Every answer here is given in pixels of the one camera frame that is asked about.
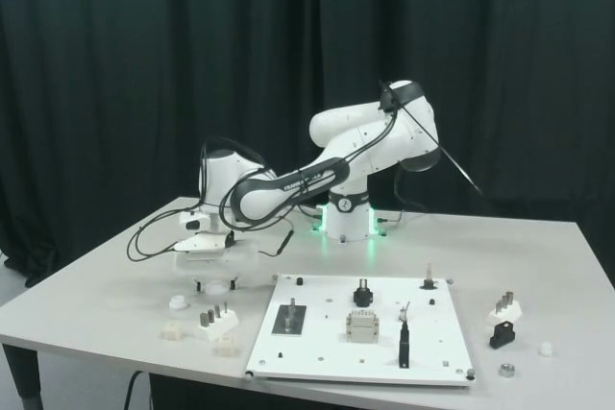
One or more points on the black USB plug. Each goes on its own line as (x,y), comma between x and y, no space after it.
(405,350)

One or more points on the dark table leg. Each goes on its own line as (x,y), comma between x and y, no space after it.
(20,378)

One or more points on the black BNC plug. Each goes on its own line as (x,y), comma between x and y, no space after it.
(363,295)

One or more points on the white large gear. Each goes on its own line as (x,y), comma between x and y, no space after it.
(215,287)

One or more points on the black D-SUB plug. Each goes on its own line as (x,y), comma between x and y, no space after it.
(502,335)

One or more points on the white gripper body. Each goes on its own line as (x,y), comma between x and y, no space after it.
(214,263)

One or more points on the clear Ethernet plug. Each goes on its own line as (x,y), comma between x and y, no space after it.
(404,313)

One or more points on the small white square holder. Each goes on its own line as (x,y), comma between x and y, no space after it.
(226,346)
(174,330)

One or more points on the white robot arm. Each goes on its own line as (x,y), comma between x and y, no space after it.
(355,134)

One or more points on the white four-hole peg holder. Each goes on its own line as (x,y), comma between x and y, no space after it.
(222,327)

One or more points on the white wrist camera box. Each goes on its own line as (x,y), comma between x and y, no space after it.
(194,223)

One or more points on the metal square peg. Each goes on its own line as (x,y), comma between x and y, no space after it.
(511,298)
(499,305)
(204,320)
(505,301)

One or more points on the black curtain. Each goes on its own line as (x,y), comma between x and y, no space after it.
(144,45)

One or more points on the white small gear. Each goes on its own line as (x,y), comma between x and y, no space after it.
(545,349)

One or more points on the white task board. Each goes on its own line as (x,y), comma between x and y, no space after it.
(331,357)

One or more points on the white medium gear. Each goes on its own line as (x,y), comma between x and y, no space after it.
(178,303)

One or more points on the metal hexagonal bolt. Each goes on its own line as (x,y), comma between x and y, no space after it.
(507,370)

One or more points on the grey waterproof plug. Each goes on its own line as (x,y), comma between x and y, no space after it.
(428,278)

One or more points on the white three-hole peg holder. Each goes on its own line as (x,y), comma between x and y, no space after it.
(504,316)

